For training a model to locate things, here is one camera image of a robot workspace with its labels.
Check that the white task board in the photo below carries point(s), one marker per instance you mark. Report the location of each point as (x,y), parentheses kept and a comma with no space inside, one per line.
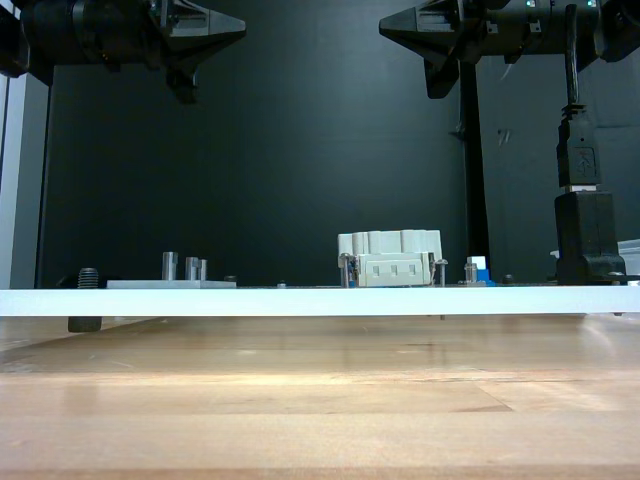
(320,302)

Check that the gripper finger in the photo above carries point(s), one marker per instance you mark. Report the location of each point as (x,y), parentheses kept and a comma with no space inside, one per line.
(431,50)
(402,22)
(195,49)
(220,22)

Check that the blue white small connector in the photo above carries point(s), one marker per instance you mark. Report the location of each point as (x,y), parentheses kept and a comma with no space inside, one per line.
(483,276)

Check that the grey metal plate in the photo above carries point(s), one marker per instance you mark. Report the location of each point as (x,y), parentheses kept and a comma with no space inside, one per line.
(170,284)

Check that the black USB socket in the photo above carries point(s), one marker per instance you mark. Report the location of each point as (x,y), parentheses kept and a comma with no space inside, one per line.
(590,235)

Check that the black aluminium frame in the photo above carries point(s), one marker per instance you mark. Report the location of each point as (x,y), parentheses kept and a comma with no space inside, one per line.
(472,200)

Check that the silver mounting screw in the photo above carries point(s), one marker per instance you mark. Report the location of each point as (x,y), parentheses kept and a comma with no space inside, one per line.
(440,272)

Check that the small silver socket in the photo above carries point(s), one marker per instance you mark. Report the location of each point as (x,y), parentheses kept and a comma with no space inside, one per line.
(470,272)

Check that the beige multi-pin connector housing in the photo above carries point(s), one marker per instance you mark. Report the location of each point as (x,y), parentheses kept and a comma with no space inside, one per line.
(395,250)

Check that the silver metal peg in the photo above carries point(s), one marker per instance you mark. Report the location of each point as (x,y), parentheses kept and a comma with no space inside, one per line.
(170,267)
(191,270)
(203,271)

